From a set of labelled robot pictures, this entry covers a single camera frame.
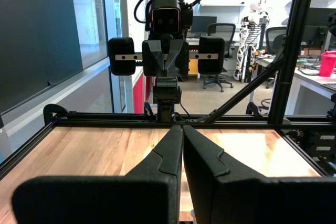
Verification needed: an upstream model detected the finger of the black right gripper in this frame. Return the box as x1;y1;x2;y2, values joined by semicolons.
141;39;165;77
164;39;190;77

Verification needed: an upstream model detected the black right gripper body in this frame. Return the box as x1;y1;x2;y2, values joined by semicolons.
108;36;226;76

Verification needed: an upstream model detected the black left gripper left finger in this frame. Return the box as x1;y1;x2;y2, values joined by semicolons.
12;125;183;224

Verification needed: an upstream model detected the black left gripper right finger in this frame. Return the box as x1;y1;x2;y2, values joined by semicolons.
183;125;336;224

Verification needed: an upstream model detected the black computer monitor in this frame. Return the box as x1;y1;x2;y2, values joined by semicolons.
304;7;336;49
191;16;217;35

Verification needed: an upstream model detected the black office chair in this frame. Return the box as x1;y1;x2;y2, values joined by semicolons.
202;23;237;93
265;26;288;90

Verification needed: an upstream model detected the white lattice humanoid figure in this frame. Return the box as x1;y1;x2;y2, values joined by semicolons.
233;0;274;81

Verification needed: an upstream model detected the white desk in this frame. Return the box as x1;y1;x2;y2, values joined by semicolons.
256;56;336;116

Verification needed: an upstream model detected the pink bucket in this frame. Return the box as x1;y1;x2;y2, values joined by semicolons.
318;50;336;77

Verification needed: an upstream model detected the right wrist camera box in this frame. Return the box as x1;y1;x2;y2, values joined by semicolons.
149;0;194;35

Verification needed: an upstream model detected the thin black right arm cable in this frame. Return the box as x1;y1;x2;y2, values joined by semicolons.
133;0;156;25

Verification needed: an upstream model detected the black aluminium table frame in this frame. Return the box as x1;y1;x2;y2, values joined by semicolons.
0;0;336;180

